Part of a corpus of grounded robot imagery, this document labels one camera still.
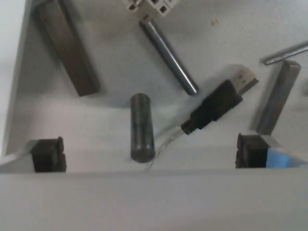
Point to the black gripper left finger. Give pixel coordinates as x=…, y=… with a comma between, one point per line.
x=48, y=156

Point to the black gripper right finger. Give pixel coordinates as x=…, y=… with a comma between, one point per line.
x=252, y=151

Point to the medium metal square peg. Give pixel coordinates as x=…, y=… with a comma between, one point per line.
x=274, y=101

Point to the black USB plug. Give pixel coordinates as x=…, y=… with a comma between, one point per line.
x=216, y=103

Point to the thick metal round peg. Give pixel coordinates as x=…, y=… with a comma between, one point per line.
x=142, y=127

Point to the thin metal rod peg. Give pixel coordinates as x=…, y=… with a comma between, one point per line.
x=284, y=54

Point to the large metal square peg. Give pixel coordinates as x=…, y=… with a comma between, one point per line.
x=69, y=55

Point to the white task board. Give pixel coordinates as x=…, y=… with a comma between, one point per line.
x=8, y=60

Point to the thin metal round peg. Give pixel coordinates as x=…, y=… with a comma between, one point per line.
x=168, y=57

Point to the beige waterproof plug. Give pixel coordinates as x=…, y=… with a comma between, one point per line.
x=154, y=6

